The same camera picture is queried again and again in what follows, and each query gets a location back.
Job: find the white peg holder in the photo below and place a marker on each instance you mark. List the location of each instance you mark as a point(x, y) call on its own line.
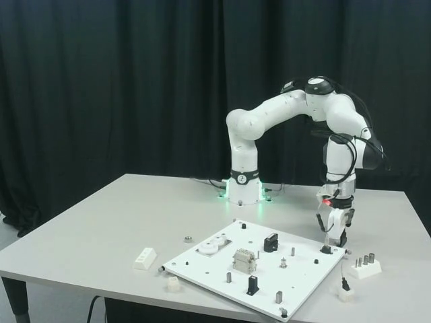
point(365, 270)

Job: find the small white plug holder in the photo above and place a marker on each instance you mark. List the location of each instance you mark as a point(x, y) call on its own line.
point(346, 294)

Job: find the silver USB plug black base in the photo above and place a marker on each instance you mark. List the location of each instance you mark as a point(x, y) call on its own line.
point(325, 248)

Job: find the black table leg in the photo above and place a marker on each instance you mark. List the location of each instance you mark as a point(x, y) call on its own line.
point(15, 299)

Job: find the white large gear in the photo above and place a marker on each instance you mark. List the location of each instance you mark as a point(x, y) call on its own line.
point(207, 250)

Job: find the medium metal peg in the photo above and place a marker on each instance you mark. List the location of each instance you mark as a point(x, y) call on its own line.
point(365, 259)

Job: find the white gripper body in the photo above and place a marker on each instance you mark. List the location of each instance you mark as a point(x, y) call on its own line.
point(338, 222)

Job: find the large metal peg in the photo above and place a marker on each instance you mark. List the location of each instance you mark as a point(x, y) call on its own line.
point(372, 258)

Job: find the black D-SUB plug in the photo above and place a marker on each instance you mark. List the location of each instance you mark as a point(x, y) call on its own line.
point(342, 241)

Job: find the black curtain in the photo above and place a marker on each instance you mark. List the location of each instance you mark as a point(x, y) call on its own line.
point(101, 84)

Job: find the metal square peg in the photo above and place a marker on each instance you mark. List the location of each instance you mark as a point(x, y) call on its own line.
point(279, 296)
point(229, 277)

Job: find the white mounting plate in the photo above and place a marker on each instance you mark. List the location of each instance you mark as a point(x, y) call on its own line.
point(326, 194)

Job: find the metal nut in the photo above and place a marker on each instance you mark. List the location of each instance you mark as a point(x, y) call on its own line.
point(187, 239)

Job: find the white four-hole holder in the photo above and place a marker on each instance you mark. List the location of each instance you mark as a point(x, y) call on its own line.
point(144, 259)

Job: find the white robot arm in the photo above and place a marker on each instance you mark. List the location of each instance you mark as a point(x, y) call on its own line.
point(246, 124)

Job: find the black upright connector block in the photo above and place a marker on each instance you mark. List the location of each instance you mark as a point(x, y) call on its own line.
point(253, 285)

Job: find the white task board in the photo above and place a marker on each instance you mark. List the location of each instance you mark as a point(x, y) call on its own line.
point(235, 289)

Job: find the white medium gear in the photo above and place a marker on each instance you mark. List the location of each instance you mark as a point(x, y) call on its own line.
point(222, 241)

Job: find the black stepped connector block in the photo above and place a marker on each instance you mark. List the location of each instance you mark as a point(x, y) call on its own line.
point(270, 244)

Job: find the metal BNC plug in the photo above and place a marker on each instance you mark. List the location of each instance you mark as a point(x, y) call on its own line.
point(283, 263)

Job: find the small white cube holder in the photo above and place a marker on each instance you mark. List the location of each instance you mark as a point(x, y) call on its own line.
point(172, 284)

